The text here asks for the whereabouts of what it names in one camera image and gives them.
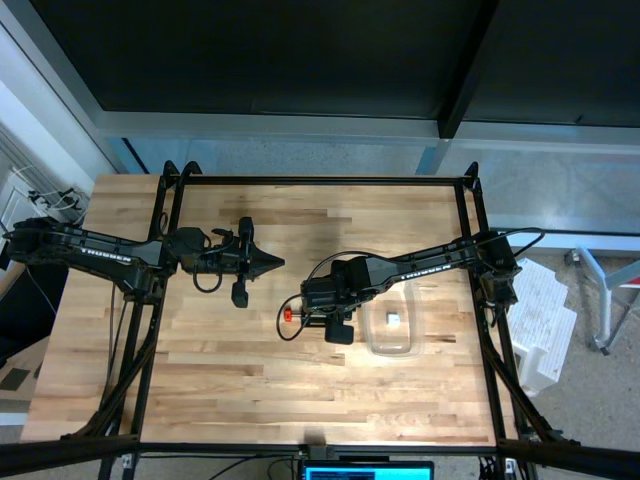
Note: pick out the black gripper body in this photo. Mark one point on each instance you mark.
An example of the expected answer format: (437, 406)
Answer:
(225, 260)
(340, 332)

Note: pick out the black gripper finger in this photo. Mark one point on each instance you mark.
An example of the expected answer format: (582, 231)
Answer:
(260, 256)
(260, 268)

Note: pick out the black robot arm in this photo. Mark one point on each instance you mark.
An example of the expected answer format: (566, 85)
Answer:
(425, 267)
(100, 252)

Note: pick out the black vise with orange knob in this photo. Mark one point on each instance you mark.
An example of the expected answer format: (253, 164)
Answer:
(288, 314)

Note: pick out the small white part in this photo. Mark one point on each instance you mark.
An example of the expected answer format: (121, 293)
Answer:
(393, 318)

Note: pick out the clear plastic tub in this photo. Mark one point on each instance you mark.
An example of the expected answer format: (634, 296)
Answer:
(395, 345)

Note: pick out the screen with blue edge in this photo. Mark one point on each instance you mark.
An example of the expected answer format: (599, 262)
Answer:
(367, 472)

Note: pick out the white foam packaging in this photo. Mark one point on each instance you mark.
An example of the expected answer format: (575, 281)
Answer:
(542, 320)

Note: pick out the cardboard box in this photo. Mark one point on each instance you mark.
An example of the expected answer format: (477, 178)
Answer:
(20, 380)

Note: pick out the grey metal stand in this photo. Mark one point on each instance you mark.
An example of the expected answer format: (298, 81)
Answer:
(605, 300)

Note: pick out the black aluminium table frame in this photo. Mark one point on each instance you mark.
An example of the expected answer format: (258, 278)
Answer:
(60, 447)

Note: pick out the black upright wall post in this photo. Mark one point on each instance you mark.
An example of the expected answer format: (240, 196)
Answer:
(465, 75)

